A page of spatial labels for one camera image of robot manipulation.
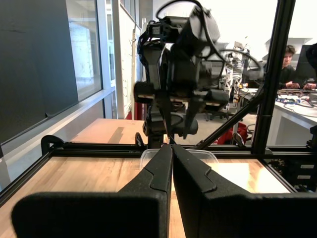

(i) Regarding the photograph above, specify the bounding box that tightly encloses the person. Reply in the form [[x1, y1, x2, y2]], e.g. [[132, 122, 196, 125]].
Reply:
[[278, 44, 317, 91]]

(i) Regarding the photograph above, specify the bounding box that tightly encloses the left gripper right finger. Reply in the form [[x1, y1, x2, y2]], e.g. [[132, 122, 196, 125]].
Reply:
[[172, 144, 317, 238]]

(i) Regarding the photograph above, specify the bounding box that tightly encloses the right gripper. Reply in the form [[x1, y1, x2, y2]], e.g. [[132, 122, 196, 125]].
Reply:
[[133, 58, 230, 141]]

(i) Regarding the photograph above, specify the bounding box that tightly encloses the clear plastic container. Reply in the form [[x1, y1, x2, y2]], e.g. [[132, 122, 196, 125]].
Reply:
[[140, 148, 220, 174]]

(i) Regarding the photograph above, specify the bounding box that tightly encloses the window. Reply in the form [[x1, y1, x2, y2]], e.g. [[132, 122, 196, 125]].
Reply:
[[66, 0, 104, 101]]

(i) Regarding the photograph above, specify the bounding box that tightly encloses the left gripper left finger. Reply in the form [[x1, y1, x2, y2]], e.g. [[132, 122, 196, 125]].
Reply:
[[11, 143, 173, 238]]

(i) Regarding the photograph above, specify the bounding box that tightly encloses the white desk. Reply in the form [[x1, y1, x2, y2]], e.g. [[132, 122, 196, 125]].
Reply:
[[266, 86, 317, 147]]

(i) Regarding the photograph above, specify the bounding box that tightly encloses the black frame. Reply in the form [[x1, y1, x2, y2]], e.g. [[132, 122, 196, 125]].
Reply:
[[0, 0, 317, 208]]

